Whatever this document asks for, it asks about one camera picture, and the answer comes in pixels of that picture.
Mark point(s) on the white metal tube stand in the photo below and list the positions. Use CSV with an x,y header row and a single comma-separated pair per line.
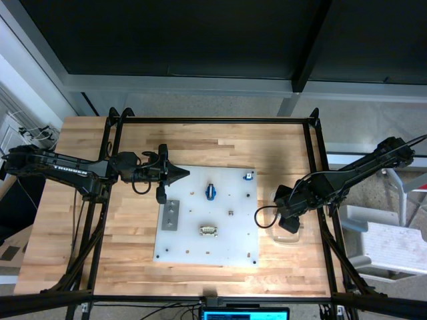
x,y
398,186

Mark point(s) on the grey HAN10-E connector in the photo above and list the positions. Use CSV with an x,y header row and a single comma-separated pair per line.
x,y
209,230

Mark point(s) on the black overhead post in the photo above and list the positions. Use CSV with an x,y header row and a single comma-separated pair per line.
x,y
310,50

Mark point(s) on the white mounting board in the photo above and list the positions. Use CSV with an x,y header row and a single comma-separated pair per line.
x,y
227,253

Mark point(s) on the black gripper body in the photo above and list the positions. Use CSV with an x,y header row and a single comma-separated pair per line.
x,y
163,173
290,203

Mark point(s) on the black aluminium frame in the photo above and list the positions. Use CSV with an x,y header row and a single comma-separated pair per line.
x,y
213,120

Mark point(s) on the white corner bracket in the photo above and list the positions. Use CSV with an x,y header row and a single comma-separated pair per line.
x,y
340,310
85,307

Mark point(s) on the small blue socket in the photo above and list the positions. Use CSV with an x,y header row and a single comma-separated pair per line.
x,y
248,176

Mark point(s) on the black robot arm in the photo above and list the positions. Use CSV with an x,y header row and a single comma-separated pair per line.
x,y
70,170
360,166

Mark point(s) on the grey metal plate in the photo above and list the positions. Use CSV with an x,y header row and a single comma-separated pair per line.
x,y
175,215

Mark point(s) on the blue clamp with metal bar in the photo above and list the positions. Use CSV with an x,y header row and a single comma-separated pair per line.
x,y
211,192

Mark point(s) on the clear plastic tub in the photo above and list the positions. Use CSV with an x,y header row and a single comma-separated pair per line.
x,y
287,240

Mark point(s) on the laptop with blue screen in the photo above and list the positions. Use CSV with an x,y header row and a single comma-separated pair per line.
x,y
243,315

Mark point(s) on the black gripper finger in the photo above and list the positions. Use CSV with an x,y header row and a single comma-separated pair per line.
x,y
177,176
177,170

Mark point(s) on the white step stool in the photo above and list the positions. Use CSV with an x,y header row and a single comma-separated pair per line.
x,y
393,246

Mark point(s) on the cardboard box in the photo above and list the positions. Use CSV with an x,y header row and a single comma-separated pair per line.
x,y
13,245

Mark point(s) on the small black camera box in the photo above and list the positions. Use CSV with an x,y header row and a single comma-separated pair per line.
x,y
213,301

